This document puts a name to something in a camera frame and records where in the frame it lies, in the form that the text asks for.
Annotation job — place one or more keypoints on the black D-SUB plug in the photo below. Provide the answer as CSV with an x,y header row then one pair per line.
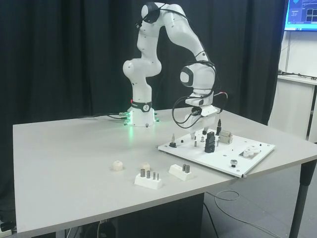
x,y
209,142

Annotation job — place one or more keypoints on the white large gear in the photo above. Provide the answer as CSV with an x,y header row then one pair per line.
x,y
256,149

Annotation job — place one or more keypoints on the white small gear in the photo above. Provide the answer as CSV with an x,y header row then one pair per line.
x,y
247,153

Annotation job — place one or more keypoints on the white task board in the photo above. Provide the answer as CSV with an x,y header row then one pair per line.
x,y
198,156

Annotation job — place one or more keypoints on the slim black plug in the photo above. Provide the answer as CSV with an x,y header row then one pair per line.
x,y
219,127

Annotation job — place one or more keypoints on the metal square peg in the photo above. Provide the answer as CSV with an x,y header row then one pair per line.
x,y
184,167
188,168

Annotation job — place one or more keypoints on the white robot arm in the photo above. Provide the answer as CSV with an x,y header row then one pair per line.
x,y
146,69

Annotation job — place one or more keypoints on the small white holder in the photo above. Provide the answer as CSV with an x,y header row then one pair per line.
x,y
118,166

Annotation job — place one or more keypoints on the black table leg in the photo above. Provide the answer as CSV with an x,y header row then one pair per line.
x,y
301,198

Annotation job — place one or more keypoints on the metal BNC plug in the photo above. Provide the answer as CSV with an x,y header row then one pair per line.
x,y
233,163

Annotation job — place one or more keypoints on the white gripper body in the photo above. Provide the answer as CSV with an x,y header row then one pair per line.
x,y
198,121

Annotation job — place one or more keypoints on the white square peg holder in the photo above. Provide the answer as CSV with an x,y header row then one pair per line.
x,y
178,173

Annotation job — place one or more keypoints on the black plug with metal cone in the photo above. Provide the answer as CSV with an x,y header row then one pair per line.
x,y
173,143

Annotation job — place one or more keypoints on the small cream holder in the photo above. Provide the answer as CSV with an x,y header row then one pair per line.
x,y
146,165

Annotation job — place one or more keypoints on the blue screen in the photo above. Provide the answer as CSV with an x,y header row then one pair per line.
x,y
301,15

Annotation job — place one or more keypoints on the white round peg holder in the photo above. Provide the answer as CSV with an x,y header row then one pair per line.
x,y
148,184

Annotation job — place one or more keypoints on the black curtain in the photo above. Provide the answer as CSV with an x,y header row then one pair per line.
x,y
62,49

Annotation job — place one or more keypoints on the medium metal round peg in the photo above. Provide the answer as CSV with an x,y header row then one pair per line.
x,y
148,174

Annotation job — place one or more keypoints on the grey metal connector block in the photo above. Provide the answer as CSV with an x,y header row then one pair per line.
x,y
225,137

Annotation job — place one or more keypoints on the large metal round peg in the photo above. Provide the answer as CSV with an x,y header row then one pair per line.
x,y
142,173

